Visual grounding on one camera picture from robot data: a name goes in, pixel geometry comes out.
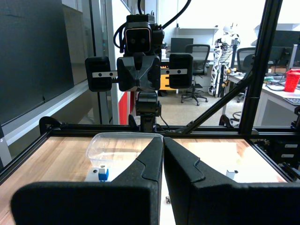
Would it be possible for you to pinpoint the black computer monitor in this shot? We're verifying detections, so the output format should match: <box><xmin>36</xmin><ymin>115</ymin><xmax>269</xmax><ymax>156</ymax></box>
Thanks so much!
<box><xmin>170</xmin><ymin>38</ymin><xmax>194</xmax><ymax>53</ymax></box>
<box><xmin>269</xmin><ymin>30</ymin><xmax>300</xmax><ymax>64</ymax></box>

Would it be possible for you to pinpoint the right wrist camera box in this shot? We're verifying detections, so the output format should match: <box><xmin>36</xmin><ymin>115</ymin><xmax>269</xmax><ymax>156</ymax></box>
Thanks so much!
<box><xmin>124</xmin><ymin>22</ymin><xmax>152</xmax><ymax>53</ymax></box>

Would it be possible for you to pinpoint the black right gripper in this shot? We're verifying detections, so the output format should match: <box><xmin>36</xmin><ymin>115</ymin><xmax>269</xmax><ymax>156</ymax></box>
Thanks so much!
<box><xmin>84</xmin><ymin>52</ymin><xmax>194</xmax><ymax>92</ymax></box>

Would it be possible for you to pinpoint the white task board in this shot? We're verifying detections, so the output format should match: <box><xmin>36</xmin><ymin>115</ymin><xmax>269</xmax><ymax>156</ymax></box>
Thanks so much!
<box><xmin>84</xmin><ymin>150</ymin><xmax>288</xmax><ymax>225</ymax></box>

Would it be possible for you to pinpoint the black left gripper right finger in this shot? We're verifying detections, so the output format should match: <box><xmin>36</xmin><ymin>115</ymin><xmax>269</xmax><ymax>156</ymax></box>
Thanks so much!
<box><xmin>163</xmin><ymin>137</ymin><xmax>300</xmax><ymax>225</ymax></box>

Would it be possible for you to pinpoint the grey glass wall frame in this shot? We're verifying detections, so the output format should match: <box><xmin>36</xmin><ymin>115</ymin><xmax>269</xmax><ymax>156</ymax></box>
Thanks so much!
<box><xmin>0</xmin><ymin>0</ymin><xmax>120</xmax><ymax>165</ymax></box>

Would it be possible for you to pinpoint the yellow drawer cabinet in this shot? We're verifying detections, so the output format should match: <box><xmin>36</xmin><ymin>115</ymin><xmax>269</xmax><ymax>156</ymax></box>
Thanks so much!
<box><xmin>160</xmin><ymin>65</ymin><xmax>180</xmax><ymax>94</ymax></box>

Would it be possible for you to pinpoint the clear plastic tub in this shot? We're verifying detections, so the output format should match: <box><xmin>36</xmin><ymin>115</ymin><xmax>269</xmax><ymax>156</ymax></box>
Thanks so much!
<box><xmin>85</xmin><ymin>132</ymin><xmax>164</xmax><ymax>168</ymax></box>

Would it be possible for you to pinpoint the white lattice figure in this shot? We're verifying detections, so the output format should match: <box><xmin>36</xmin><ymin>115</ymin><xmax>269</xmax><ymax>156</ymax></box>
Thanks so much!
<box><xmin>208</xmin><ymin>23</ymin><xmax>241</xmax><ymax>97</ymax></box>

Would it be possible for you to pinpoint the black mesh office chair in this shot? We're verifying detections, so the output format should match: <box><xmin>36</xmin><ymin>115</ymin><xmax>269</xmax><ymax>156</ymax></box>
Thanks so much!
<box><xmin>236</xmin><ymin>46</ymin><xmax>256</xmax><ymax>103</ymax></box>
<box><xmin>180</xmin><ymin>44</ymin><xmax>211</xmax><ymax>106</ymax></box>

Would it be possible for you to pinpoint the small blue holder white plug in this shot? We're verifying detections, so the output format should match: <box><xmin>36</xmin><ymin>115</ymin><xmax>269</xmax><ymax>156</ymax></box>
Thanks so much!
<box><xmin>97</xmin><ymin>165</ymin><xmax>110</xmax><ymax>182</ymax></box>

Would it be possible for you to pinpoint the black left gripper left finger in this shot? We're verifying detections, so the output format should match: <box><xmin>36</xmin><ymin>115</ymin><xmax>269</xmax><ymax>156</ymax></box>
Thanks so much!
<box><xmin>10</xmin><ymin>137</ymin><xmax>164</xmax><ymax>225</ymax></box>

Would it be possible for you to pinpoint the black aluminium table frame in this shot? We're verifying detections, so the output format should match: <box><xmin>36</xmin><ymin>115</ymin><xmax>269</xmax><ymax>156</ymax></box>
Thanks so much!
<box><xmin>0</xmin><ymin>0</ymin><xmax>300</xmax><ymax>186</ymax></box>

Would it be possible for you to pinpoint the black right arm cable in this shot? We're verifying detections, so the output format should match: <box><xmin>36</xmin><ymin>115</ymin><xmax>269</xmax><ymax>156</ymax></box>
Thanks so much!
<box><xmin>161</xmin><ymin>0</ymin><xmax>192</xmax><ymax>29</ymax></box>

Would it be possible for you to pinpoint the white office desk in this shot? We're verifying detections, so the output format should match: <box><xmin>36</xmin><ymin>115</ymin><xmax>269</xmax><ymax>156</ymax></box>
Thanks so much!
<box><xmin>228</xmin><ymin>75</ymin><xmax>300</xmax><ymax>127</ymax></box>

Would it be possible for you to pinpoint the red mesh basket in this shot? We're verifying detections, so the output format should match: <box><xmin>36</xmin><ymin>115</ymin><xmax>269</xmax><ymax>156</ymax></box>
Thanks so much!
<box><xmin>285</xmin><ymin>69</ymin><xmax>300</xmax><ymax>93</ymax></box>

